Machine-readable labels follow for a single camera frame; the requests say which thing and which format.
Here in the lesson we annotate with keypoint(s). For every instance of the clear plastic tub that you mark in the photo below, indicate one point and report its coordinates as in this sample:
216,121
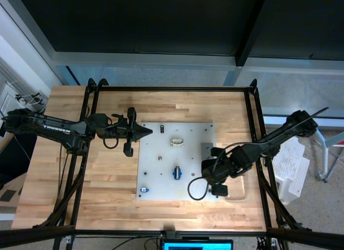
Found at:
237,191

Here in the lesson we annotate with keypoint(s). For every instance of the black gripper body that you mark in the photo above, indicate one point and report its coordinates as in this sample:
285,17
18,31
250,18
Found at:
126,129
223,169

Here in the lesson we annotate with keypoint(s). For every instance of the grey metal chair frame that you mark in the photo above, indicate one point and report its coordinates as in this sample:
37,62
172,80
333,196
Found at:
323,158

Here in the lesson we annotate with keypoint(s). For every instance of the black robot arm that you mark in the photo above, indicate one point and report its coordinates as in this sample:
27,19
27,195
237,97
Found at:
40,123
268,143

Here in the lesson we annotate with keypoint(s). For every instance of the silver corner bracket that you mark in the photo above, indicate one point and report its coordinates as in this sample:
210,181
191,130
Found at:
69,239
274,242

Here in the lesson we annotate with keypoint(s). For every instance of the grey metal block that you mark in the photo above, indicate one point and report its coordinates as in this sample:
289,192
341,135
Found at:
205,150

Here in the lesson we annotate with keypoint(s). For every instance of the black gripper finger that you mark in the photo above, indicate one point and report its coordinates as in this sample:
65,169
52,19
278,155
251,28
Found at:
141,128
208,176
208,165
141,134

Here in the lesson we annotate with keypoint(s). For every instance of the screen with blue edge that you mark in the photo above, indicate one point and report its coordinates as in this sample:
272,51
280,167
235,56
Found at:
196,246

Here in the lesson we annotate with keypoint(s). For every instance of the black metal frame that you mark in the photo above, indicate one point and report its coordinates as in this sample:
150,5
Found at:
32,234

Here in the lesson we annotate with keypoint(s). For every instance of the beige connector housing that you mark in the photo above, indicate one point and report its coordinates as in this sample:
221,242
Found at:
177,143

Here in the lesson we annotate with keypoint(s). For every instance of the blue square holder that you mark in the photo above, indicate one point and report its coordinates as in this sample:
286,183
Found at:
140,190

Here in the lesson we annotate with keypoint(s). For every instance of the red white panel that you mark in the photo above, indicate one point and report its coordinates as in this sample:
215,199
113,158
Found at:
340,145

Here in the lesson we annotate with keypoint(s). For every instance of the blue round holder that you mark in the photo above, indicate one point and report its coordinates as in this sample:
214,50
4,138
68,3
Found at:
173,174

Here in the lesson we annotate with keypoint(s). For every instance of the cardboard box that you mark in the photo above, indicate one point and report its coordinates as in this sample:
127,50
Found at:
16,185

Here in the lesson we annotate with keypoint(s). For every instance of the black case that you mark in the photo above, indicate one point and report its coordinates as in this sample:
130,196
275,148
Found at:
10,164

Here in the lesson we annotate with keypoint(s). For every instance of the small black camera box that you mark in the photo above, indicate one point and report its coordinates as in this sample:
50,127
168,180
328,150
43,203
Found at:
171,234

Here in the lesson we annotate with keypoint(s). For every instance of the white board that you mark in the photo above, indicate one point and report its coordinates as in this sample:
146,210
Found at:
166,188

